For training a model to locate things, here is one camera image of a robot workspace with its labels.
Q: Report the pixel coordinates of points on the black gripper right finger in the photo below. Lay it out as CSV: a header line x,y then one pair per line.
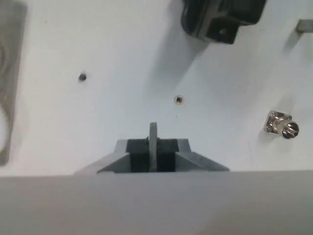
x,y
190,159

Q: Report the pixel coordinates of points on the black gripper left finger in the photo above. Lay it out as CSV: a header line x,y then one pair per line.
x,y
115,159

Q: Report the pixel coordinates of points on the metal square peg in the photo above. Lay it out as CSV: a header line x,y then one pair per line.
x,y
153,147

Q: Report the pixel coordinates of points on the metal round peg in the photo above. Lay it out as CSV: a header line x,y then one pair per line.
x,y
305,25

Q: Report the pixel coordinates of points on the white task board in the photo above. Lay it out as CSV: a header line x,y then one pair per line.
x,y
122,73

